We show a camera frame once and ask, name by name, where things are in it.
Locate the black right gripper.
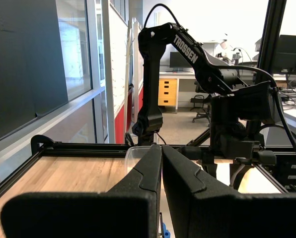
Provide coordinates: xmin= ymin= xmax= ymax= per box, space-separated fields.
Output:
xmin=181 ymin=81 xmax=280 ymax=179

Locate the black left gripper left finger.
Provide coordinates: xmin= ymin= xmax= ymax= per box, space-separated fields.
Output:
xmin=0 ymin=145 xmax=163 ymax=238

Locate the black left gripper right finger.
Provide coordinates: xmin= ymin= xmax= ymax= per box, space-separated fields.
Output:
xmin=162 ymin=145 xmax=296 ymax=238

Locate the black office chair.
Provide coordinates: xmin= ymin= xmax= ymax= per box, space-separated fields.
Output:
xmin=189 ymin=80 xmax=213 ymax=124

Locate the clear plastic tub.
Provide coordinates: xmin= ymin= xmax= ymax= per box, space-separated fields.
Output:
xmin=125 ymin=146 xmax=152 ymax=176

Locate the yellow drawer cabinet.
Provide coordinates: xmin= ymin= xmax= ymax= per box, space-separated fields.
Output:
xmin=157 ymin=78 xmax=178 ymax=107

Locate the red partition panel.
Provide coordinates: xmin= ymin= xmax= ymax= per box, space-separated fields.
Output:
xmin=114 ymin=104 xmax=126 ymax=144

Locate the large black computer monitor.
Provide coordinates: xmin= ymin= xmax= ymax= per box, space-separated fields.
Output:
xmin=272 ymin=34 xmax=296 ymax=75

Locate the white partition panel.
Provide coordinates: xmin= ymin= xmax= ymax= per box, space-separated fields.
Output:
xmin=109 ymin=2 xmax=129 ymax=117

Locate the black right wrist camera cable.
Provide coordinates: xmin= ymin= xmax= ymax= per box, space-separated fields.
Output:
xmin=229 ymin=163 xmax=248 ymax=187

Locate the black aluminium frame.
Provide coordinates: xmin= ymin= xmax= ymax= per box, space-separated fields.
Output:
xmin=0 ymin=0 xmax=296 ymax=209

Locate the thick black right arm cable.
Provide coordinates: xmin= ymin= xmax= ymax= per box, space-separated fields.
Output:
xmin=204 ymin=48 xmax=296 ymax=162

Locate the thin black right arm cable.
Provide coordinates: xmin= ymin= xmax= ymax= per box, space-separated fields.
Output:
xmin=143 ymin=3 xmax=182 ymax=33

